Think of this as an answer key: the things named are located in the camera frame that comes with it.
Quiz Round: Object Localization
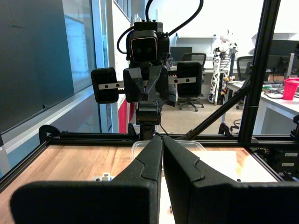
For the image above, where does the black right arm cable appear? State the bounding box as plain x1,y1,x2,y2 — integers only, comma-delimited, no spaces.
144,0,204,37

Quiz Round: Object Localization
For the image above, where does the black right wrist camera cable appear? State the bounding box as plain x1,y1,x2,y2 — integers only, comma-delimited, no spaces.
116,25,135,56

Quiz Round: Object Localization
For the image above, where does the red plastic bin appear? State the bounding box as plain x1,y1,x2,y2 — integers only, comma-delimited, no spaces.
282,76,299,101

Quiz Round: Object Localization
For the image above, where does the clear plastic tub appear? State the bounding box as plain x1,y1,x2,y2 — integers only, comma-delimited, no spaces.
130,139,206,162

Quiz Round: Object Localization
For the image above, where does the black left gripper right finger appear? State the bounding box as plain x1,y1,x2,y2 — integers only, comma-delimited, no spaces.
163,136,299,224

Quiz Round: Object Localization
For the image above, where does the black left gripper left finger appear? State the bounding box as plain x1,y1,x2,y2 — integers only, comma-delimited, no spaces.
9,136,163,224

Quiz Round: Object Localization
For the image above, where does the white desk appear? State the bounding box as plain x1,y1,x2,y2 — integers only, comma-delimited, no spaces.
225,80,299,136

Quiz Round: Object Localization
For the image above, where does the white lattice robot figure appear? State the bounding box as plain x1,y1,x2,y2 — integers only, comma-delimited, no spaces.
208,29,239,106

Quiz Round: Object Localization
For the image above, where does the black aluminium frame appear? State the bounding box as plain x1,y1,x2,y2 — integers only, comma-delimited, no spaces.
0,0,299,194

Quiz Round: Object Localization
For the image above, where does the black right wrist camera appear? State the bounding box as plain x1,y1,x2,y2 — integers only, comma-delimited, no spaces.
129,29,159,63

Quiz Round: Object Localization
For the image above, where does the white shelf unit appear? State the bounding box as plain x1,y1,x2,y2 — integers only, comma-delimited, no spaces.
175,35,218,55

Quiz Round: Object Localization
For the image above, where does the small black monitor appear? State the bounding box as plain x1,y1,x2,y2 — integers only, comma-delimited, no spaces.
170,46,193,62

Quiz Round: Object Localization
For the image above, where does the red cabinet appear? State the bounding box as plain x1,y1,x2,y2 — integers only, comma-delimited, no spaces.
118,98,135,134

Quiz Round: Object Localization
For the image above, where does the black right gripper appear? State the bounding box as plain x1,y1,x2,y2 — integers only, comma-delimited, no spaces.
90,61,203,105

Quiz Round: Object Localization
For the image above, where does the white taskboard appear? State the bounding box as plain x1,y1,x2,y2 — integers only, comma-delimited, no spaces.
90,149,280,224

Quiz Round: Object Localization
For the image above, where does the large black monitor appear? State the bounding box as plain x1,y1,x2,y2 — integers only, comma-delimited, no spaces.
266,39,299,79

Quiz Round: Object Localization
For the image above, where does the black office chair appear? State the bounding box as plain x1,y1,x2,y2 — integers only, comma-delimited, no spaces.
235,55,255,110
178,52,207,112

